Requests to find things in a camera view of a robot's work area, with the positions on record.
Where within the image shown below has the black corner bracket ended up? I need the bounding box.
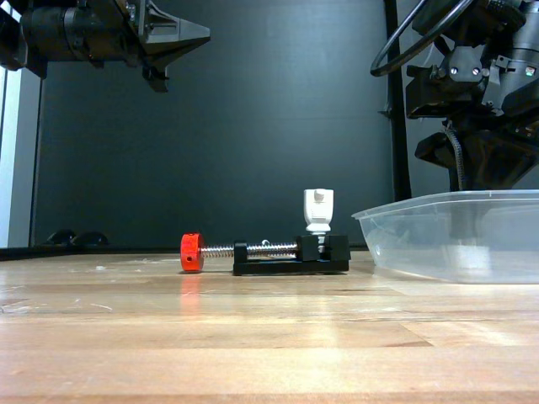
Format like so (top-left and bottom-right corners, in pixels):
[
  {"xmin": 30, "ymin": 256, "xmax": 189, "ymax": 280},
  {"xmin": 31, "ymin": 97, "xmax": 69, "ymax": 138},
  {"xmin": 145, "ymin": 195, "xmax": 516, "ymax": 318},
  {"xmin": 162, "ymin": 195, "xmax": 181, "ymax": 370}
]
[
  {"xmin": 45, "ymin": 229, "xmax": 77, "ymax": 247},
  {"xmin": 72, "ymin": 231, "xmax": 110, "ymax": 247}
]

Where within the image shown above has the black vise with red knob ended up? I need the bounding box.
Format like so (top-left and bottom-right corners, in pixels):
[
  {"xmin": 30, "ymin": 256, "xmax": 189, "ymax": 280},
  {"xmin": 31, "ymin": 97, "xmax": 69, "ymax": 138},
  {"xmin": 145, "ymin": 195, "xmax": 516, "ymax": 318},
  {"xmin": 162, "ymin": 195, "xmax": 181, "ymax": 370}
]
[{"xmin": 179, "ymin": 232, "xmax": 351, "ymax": 277}]

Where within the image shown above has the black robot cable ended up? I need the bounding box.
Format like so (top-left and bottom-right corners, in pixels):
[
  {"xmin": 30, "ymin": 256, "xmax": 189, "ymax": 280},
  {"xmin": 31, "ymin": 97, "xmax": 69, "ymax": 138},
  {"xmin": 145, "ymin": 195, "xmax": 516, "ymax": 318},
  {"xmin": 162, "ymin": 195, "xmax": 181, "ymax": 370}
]
[{"xmin": 369, "ymin": 0, "xmax": 477, "ymax": 78}]

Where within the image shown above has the clear plastic tub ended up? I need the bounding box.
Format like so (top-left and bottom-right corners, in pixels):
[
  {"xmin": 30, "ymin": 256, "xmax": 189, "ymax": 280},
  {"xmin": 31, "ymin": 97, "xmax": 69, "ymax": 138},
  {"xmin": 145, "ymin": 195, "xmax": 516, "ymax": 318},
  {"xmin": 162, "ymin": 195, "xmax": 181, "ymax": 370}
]
[{"xmin": 351, "ymin": 189, "xmax": 539, "ymax": 284}]

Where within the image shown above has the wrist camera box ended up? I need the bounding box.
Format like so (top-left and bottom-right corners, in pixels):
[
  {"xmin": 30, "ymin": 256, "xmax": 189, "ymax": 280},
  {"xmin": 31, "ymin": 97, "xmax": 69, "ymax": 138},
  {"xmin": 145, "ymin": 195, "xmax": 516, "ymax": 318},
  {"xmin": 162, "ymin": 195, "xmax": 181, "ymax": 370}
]
[{"xmin": 405, "ymin": 65, "xmax": 473, "ymax": 120}]

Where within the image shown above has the white power receptacle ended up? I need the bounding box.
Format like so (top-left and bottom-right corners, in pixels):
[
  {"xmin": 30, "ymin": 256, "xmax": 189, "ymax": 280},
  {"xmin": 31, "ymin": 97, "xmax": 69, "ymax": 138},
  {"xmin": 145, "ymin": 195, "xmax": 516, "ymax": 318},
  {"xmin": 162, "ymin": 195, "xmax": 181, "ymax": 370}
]
[{"xmin": 302, "ymin": 189, "xmax": 336, "ymax": 253}]

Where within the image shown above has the black plug with braided cable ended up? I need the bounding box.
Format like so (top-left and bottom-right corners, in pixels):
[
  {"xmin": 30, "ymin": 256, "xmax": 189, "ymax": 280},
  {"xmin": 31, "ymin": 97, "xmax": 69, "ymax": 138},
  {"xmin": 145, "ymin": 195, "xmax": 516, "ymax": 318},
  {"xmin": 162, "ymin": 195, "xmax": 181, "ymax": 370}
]
[{"xmin": 441, "ymin": 125, "xmax": 468, "ymax": 191}]

